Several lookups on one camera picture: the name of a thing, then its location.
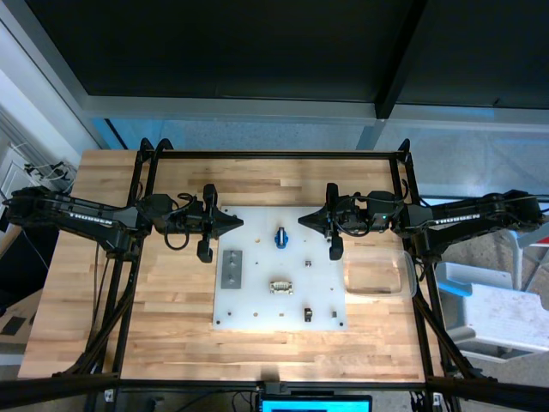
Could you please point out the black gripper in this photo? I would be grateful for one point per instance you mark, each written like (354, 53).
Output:
(209, 223)
(334, 221)

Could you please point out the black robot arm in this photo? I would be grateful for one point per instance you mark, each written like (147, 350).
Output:
(86, 216)
(463, 221)

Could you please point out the silver bar in clamp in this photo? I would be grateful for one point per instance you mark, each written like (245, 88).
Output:
(281, 236)

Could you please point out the blue bar clamp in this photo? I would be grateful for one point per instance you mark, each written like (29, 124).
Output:
(275, 240)

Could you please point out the grey metal bar plate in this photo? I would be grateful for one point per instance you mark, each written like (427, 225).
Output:
(225, 270)

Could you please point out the white taskboard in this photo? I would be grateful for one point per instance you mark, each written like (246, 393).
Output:
(266, 274)

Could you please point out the beige connector housing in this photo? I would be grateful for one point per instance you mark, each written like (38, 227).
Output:
(281, 286)

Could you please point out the clear plastic tub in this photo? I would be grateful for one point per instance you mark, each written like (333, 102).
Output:
(377, 274)

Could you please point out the black socket block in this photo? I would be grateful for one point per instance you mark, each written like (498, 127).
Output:
(308, 315)

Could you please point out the screen with blue edge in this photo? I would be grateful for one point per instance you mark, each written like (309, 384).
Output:
(313, 405)

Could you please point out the white step stool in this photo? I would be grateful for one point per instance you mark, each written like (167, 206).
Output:
(502, 309)

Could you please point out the brown cardboard box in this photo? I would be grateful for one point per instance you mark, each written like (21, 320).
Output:
(17, 309)

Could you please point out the black table frame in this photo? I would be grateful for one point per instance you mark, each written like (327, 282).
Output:
(274, 153)

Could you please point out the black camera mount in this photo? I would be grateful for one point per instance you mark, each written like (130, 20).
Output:
(272, 387)

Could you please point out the black upright post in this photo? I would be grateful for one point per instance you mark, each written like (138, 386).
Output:
(399, 64)

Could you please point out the white metal chair frame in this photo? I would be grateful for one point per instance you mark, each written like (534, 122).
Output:
(517, 257)

